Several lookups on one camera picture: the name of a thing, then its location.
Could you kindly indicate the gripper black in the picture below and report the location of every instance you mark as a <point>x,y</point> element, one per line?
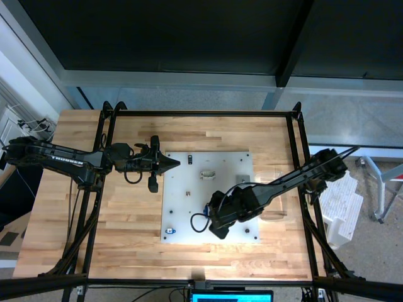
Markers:
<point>154,163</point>
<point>220,232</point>

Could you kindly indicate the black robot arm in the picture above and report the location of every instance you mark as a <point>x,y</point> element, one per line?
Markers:
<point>67,160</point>
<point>289,181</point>

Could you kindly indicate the white task board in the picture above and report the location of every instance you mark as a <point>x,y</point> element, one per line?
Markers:
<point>179,201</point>

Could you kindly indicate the beige connector housing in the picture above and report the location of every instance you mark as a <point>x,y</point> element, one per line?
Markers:
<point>207,175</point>

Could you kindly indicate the blue flanged holder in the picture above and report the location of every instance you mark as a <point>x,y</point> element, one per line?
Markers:
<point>167,232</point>

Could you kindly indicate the clear plastic tub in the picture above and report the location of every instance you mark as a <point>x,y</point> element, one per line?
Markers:
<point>277,210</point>

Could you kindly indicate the grey metal plate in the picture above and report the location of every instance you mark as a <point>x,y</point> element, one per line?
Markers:
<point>247,176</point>

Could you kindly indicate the screen with blue edge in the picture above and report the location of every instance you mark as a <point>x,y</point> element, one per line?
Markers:
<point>230,297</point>

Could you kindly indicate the white stepped plastic block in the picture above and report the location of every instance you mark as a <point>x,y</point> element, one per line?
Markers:
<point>343,204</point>

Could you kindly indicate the black equipment case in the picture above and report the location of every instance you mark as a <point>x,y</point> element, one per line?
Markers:
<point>12,195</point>

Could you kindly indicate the black room pillar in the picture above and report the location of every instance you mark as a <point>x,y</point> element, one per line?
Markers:
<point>291,63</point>

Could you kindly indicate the brown cardboard box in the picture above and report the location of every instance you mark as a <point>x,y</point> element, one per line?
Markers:
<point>19,225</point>

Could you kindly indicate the grey metal stand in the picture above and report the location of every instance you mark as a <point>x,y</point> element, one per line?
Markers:
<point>381,201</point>

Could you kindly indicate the black rocker switch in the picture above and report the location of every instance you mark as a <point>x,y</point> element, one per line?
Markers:
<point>189,159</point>

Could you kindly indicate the small black table camera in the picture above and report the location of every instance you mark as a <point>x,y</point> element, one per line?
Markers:
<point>199,284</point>

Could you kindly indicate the black metal frame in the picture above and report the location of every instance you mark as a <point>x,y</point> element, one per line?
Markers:
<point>31,287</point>

